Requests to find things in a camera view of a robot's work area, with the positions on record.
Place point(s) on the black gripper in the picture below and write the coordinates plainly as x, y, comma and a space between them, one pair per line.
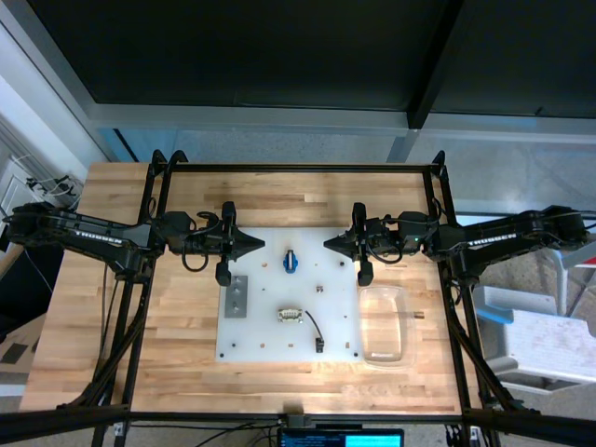
368, 242
228, 242

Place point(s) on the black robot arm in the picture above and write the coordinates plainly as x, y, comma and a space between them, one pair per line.
493, 237
93, 235

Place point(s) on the blue plastic clamp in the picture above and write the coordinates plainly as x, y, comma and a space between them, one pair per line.
284, 267

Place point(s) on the silver black cylindrical plug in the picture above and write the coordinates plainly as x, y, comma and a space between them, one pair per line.
290, 260

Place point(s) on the grey metal plate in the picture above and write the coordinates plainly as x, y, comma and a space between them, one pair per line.
242, 312

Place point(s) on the white plastic board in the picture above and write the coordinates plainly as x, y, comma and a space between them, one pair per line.
270, 326

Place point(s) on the clear plastic tub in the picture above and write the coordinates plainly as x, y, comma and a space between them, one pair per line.
386, 326

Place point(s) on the laptop screen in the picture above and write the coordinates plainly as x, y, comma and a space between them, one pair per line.
363, 440

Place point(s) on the white red metal stand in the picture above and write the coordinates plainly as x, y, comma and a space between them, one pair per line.
561, 279

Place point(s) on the white step stool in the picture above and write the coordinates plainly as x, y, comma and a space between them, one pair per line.
545, 344

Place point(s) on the black case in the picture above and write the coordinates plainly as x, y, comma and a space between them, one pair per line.
23, 288

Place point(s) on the brown cardboard box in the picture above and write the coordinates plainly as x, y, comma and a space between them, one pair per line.
23, 333

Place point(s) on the black metal frame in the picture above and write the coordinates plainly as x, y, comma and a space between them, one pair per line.
298, 166

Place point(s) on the grey partition frame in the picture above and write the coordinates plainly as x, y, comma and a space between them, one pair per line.
279, 114

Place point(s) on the black wall pillar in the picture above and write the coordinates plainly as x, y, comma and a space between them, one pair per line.
434, 70

